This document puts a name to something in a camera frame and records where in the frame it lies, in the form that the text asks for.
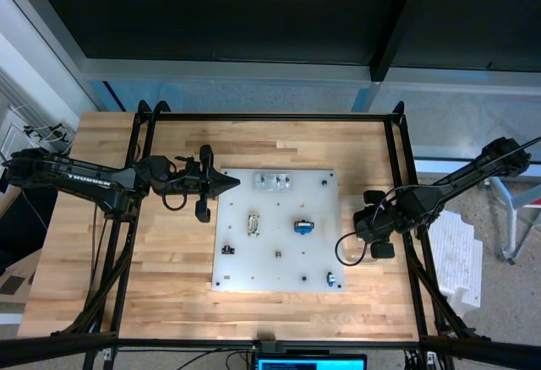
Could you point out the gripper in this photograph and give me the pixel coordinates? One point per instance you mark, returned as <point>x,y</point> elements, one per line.
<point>381,251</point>
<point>203,211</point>

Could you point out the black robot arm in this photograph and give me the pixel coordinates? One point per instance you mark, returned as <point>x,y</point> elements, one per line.
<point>89,177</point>
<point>456,184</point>

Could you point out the grey multi-pin connector housing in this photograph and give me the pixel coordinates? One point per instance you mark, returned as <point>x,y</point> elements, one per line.
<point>253,224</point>

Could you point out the small blue connector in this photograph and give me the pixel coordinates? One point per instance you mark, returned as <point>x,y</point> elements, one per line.
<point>331,279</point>

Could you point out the blue and black connector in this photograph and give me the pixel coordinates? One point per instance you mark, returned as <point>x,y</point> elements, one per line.
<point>303,228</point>

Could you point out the aluminium clamp block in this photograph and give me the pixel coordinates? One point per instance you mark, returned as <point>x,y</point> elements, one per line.
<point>270,182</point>

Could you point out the small black clamp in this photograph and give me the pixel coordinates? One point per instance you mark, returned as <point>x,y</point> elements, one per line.
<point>228,250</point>

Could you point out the white foam block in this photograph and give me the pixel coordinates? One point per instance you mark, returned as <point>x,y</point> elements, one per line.
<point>456,260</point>

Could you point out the white task board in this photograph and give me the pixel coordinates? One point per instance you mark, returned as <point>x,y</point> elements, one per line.
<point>262,268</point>

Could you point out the blue laptop screen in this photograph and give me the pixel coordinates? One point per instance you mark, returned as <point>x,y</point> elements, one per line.
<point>308,363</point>

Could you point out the cardboard box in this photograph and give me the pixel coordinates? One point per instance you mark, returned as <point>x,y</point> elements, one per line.
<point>21,268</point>

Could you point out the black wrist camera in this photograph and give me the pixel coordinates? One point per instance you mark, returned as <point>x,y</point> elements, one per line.
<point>361,222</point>

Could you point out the black metal frame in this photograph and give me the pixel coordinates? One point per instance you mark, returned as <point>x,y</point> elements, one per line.
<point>270,116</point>

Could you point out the grey metal chair frame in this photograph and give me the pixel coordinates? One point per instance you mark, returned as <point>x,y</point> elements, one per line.
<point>512,226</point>

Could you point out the black table-level camera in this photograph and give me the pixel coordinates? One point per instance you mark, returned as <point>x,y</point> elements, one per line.
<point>270,346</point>

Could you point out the black wall post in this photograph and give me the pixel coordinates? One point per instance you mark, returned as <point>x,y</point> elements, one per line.
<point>393,36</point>

